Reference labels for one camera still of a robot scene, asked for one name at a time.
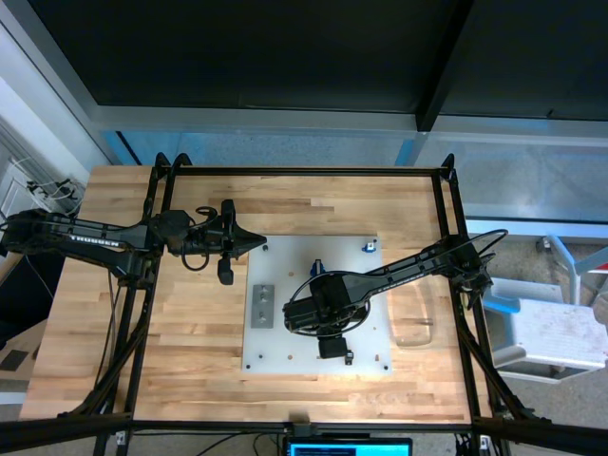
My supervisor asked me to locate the loose cable bundle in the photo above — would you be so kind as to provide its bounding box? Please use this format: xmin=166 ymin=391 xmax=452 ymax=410
xmin=26 ymin=178 xmax=80 ymax=200

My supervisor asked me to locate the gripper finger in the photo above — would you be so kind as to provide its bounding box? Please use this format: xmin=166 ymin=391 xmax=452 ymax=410
xmin=236 ymin=223 xmax=267 ymax=241
xmin=236 ymin=238 xmax=267 ymax=257

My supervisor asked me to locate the blue laptop screen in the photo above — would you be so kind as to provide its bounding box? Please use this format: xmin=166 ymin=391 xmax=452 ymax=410
xmin=283 ymin=436 xmax=413 ymax=456

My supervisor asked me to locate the grey metal peg plate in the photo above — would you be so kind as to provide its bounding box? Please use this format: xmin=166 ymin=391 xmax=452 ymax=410
xmin=252 ymin=283 xmax=276 ymax=330

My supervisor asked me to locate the black table camera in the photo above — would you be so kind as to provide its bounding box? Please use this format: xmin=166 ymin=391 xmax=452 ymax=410
xmin=287 ymin=411 xmax=314 ymax=437

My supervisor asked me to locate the white step stool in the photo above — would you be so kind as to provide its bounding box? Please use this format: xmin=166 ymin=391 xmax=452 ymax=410
xmin=488 ymin=277 xmax=608 ymax=384

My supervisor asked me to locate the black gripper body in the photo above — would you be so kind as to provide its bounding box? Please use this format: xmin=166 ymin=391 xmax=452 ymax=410
xmin=308 ymin=303 xmax=357 ymax=361
xmin=211 ymin=199 xmax=238 ymax=286

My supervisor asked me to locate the black upright post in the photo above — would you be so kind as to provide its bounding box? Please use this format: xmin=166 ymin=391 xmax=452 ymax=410
xmin=416 ymin=0 xmax=476 ymax=133

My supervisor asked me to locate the clear plastic tub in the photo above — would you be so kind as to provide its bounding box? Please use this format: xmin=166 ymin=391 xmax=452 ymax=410
xmin=388 ymin=279 xmax=436 ymax=349

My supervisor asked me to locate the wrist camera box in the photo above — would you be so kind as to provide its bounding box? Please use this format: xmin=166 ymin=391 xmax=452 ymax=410
xmin=283 ymin=299 xmax=314 ymax=333

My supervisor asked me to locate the white board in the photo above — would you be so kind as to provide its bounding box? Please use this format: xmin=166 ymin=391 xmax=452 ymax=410
xmin=241 ymin=235 xmax=393 ymax=376

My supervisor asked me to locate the brown cardboard box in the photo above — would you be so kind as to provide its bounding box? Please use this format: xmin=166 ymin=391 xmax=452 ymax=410
xmin=0 ymin=317 xmax=48 ymax=381

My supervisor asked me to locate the black table frame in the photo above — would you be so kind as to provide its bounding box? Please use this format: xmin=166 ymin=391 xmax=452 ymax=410
xmin=0 ymin=151 xmax=608 ymax=456

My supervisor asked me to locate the grey metal stand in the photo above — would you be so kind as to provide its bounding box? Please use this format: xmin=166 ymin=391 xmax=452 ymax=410
xmin=536 ymin=235 xmax=608 ymax=295

